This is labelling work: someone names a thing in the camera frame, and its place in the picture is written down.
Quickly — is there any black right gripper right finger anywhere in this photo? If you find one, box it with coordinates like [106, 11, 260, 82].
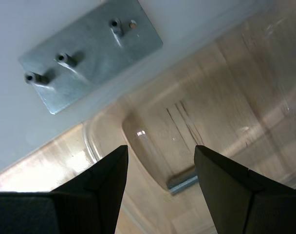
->
[195, 145, 296, 234]

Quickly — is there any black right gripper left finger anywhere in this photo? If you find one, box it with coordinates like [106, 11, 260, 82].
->
[0, 145, 129, 234]

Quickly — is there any grey metal cylinder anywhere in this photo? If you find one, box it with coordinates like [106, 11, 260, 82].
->
[166, 168, 199, 195]

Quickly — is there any clear plastic tub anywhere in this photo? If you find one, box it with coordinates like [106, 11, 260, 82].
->
[81, 0, 296, 234]

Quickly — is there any grey metal standoff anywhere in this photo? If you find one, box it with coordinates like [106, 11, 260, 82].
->
[23, 69, 56, 85]
[55, 50, 85, 68]

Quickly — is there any grey metal plate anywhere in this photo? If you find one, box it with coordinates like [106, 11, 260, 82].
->
[18, 0, 163, 115]

